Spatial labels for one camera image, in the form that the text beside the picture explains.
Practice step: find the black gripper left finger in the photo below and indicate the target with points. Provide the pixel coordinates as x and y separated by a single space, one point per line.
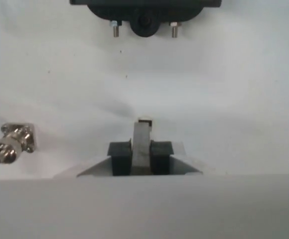
118 159

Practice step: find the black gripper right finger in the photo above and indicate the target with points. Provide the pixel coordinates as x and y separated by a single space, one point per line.
160 159

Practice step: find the metal square peg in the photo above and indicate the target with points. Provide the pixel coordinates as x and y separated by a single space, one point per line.
140 149

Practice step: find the white task board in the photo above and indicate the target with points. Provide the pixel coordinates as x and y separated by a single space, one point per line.
209 87

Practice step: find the metal BNC plug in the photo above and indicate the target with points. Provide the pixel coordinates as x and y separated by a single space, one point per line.
5 149

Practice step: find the black D-SUB plug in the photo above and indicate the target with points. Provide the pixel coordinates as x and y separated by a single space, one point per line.
144 12

